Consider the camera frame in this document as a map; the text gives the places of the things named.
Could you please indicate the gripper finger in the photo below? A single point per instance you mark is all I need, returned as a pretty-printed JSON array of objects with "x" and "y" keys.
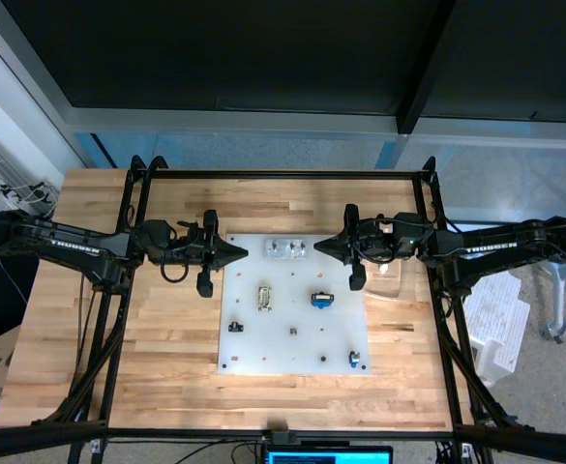
[
  {"x": 336, "y": 253},
  {"x": 336, "y": 242},
  {"x": 225, "y": 258},
  {"x": 227, "y": 246}
]

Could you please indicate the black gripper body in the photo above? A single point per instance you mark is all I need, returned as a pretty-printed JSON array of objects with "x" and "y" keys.
[
  {"x": 355, "y": 241},
  {"x": 209, "y": 241}
]

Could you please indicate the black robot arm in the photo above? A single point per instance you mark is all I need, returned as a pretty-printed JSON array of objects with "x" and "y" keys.
[
  {"x": 69, "y": 244},
  {"x": 490, "y": 249}
]

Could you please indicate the beige rectangular connector housing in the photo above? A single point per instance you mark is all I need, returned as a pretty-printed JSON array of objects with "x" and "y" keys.
[{"x": 264, "y": 298}]

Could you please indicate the aluminium block with sockets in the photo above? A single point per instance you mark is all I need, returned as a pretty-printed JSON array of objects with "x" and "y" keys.
[{"x": 285, "y": 251}]

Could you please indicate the clear plastic tub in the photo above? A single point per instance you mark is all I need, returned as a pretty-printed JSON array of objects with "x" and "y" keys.
[{"x": 384, "y": 290}]

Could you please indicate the small black clamp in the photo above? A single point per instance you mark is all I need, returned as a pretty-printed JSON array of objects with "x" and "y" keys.
[{"x": 236, "y": 327}]

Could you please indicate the white task board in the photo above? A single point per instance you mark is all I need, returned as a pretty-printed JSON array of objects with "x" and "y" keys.
[{"x": 282, "y": 299}]

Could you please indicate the blue RJ45 socket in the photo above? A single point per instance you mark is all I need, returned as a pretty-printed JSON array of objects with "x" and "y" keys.
[{"x": 353, "y": 358}]

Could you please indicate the white ribbed plastic part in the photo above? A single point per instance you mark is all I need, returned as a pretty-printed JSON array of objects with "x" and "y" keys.
[{"x": 497, "y": 314}]

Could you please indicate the blue laptop screen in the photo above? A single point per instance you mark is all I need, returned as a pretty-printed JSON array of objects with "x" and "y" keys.
[{"x": 326, "y": 456}]

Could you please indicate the grey metal chair base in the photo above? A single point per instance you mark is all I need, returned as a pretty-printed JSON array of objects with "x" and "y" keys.
[{"x": 558, "y": 295}]

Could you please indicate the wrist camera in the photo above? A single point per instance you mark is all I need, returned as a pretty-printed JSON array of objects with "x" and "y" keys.
[
  {"x": 383, "y": 228},
  {"x": 189, "y": 226}
]

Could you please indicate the blue black D-sub connector mount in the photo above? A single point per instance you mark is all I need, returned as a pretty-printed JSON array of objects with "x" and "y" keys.
[{"x": 322, "y": 300}]

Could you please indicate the black metal frame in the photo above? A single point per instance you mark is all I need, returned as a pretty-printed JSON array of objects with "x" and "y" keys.
[{"x": 282, "y": 174}]

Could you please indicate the small black camera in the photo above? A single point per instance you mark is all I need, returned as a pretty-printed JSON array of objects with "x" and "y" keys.
[{"x": 278, "y": 435}]

